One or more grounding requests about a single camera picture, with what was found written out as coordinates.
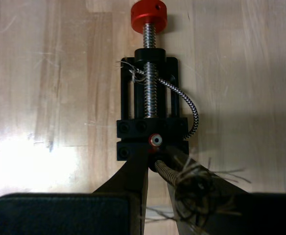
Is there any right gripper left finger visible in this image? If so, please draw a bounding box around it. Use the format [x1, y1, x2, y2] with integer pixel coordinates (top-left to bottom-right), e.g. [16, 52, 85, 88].
[0, 144, 149, 235]

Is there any RCA socket with braided cable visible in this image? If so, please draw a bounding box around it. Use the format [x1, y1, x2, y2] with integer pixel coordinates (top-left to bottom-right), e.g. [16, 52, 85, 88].
[115, 56, 200, 148]

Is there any black vise with red knob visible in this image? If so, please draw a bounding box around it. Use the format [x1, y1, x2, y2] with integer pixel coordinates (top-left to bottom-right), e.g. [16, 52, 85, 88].
[116, 0, 190, 162]

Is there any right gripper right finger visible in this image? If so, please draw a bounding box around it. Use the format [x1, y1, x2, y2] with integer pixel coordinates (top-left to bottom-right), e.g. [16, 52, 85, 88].
[166, 145, 286, 235]

